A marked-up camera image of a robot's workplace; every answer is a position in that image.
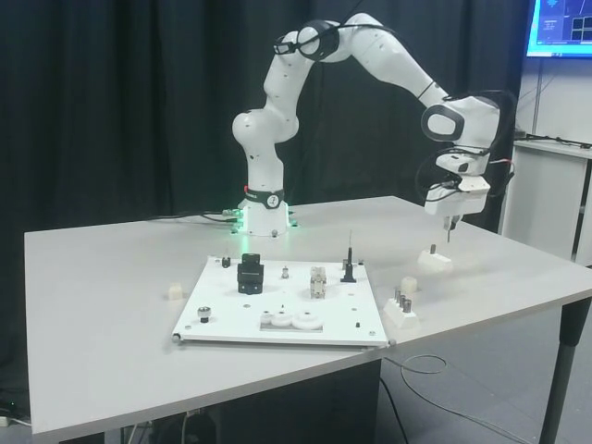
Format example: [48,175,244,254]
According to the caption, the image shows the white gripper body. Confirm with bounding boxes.
[424,184,487,217]

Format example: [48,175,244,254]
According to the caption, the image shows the white square peg holder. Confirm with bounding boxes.
[417,249,454,275]

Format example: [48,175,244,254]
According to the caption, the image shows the white round peg holder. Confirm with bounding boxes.
[383,298,421,330]

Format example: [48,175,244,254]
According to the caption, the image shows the white cabinet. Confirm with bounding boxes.
[501,136,592,269]

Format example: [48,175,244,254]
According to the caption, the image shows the beige waterproof plug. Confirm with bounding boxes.
[308,265,328,301]

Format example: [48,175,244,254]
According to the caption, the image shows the white large gear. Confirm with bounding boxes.
[290,310,318,331]

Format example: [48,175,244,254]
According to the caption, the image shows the dark table leg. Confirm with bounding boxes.
[540,300,584,444]

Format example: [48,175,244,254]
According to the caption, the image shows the blue screen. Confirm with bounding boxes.
[525,0,592,60]

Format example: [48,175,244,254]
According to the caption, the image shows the white task board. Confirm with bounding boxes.
[170,256,398,349]

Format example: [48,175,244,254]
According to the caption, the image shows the black cabinet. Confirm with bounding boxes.
[120,358,383,444]

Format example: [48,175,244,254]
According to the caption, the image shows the black curtain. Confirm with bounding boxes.
[0,0,526,417]

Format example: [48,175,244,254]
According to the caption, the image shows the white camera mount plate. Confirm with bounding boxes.
[456,175,491,193]

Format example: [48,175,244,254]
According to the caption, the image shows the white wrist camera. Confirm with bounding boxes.
[437,154,477,176]

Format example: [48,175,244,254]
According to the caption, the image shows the black plug with short cable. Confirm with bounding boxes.
[340,230,356,283]

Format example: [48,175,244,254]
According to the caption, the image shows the grey floor cable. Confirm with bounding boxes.
[400,353,468,444]

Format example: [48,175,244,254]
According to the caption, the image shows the robot base cable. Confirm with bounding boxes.
[152,210,241,228]

